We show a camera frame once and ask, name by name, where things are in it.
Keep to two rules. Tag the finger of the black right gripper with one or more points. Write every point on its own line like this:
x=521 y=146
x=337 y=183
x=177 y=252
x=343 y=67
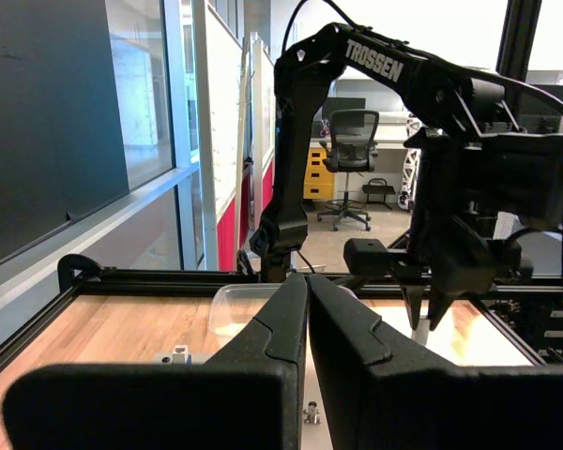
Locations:
x=412 y=295
x=464 y=272

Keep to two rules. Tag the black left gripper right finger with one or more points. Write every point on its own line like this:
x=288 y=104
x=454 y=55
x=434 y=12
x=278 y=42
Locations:
x=427 y=408

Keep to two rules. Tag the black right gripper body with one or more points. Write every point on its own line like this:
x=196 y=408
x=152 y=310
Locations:
x=366 y=258

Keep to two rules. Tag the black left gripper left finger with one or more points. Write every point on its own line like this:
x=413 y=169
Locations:
x=169 y=408

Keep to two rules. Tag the thick silver metal bar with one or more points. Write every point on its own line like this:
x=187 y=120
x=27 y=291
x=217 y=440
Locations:
x=420 y=334

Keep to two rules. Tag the black footrest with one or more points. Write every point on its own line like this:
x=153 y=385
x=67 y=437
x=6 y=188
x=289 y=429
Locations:
x=379 y=189

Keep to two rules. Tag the white lattice robot figure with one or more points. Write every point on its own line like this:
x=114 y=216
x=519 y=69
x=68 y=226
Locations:
x=406 y=173

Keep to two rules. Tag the yellow drawer cabinet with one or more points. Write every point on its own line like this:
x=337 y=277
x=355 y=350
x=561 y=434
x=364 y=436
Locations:
x=319 y=173

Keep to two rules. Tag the small metal screw terminal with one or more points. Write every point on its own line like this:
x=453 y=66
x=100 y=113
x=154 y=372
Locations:
x=311 y=413

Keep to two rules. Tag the black mesh office chair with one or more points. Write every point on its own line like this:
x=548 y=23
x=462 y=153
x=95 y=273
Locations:
x=352 y=140

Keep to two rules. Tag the clear plastic tub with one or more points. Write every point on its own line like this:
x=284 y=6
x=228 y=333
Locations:
x=234 y=309

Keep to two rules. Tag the white desk with hutch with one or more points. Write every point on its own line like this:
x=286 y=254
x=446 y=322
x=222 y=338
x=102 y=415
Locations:
x=389 y=140

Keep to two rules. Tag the red partition panel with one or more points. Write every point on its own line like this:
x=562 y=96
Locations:
x=226 y=239

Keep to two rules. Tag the black computer monitor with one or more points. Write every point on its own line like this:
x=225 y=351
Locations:
x=352 y=103

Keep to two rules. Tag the grey aluminium window ledge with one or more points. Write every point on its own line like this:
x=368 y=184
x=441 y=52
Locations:
x=75 y=239

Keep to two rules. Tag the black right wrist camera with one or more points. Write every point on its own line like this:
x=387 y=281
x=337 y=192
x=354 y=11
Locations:
x=521 y=178

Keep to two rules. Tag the black aluminium table frame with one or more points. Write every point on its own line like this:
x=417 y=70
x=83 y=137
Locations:
x=169 y=280

